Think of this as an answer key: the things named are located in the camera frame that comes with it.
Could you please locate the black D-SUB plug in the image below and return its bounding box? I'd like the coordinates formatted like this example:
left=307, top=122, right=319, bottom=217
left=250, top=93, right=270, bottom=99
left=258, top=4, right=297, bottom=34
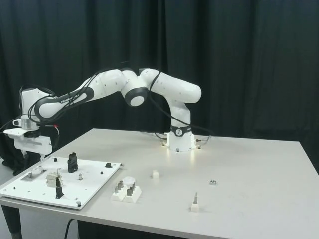
left=67, top=152, right=78, bottom=173

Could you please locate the white task board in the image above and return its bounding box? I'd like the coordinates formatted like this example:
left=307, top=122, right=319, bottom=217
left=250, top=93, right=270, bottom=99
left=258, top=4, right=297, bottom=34
left=0, top=156, right=125, bottom=209

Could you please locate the black table leg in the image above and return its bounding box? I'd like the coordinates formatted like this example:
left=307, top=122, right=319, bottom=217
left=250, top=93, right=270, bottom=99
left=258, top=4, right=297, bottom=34
left=0, top=204, right=21, bottom=239

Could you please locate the black cable under table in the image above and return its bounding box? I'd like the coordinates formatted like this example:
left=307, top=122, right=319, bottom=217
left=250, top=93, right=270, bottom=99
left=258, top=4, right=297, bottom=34
left=66, top=218, right=81, bottom=239

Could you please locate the flat white mounting plate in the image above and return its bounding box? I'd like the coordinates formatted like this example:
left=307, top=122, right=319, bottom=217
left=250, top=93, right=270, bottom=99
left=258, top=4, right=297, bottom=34
left=3, top=128, right=42, bottom=139

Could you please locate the white square peg holder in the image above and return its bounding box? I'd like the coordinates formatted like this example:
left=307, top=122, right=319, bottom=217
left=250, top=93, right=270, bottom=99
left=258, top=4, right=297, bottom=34
left=124, top=185, right=143, bottom=204

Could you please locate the black curtain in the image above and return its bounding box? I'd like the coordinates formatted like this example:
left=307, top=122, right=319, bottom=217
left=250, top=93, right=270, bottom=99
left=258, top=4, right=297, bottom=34
left=0, top=0, right=319, bottom=152

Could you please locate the black base cable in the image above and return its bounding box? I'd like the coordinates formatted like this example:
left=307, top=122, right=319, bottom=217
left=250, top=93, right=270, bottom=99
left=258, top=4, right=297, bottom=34
left=195, top=135, right=212, bottom=144
left=154, top=131, right=168, bottom=143

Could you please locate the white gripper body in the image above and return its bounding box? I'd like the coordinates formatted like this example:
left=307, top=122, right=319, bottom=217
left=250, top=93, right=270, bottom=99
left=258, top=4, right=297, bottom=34
left=13, top=135, right=53, bottom=153

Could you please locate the black camera cable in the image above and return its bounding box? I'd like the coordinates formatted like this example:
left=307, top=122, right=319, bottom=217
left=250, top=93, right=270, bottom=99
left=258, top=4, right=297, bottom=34
left=0, top=119, right=15, bottom=132

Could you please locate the white round peg holder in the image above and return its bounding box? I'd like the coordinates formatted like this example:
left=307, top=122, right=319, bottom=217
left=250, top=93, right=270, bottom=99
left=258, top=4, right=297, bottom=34
left=111, top=183, right=133, bottom=202

